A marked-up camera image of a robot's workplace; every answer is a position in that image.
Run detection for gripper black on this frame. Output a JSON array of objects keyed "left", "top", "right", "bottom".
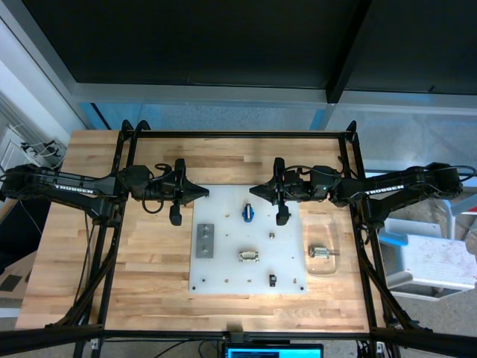
[
  {"left": 163, "top": 158, "right": 210, "bottom": 227},
  {"left": 248, "top": 157, "right": 305, "bottom": 226}
]

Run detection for grey metal block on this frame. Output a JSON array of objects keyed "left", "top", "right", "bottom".
[{"left": 191, "top": 222, "right": 216, "bottom": 260}]

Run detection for clear plastic tub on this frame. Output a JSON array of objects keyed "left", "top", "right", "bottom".
[{"left": 302, "top": 212, "right": 342, "bottom": 279}]

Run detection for white mounting board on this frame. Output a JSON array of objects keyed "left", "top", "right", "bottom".
[{"left": 189, "top": 184, "right": 309, "bottom": 298}]

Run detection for laptop screen with blue edge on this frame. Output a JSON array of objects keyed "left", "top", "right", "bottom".
[{"left": 222, "top": 342, "right": 324, "bottom": 358}]

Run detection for white step ladder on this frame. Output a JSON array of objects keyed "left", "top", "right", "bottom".
[{"left": 379, "top": 199, "right": 477, "bottom": 303}]

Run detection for brown cardboard box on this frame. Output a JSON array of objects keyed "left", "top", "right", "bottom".
[{"left": 0, "top": 250, "right": 38, "bottom": 299}]

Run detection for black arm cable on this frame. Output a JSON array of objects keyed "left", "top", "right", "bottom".
[{"left": 141, "top": 195, "right": 165, "bottom": 214}]

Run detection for black aluminium frame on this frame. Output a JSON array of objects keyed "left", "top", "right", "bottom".
[{"left": 0, "top": 119, "right": 477, "bottom": 358}]

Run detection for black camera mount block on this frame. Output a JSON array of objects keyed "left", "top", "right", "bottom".
[{"left": 227, "top": 323, "right": 246, "bottom": 343}]

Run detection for white cables with black plugs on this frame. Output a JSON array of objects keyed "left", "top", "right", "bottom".
[{"left": 10, "top": 125, "right": 63, "bottom": 160}]

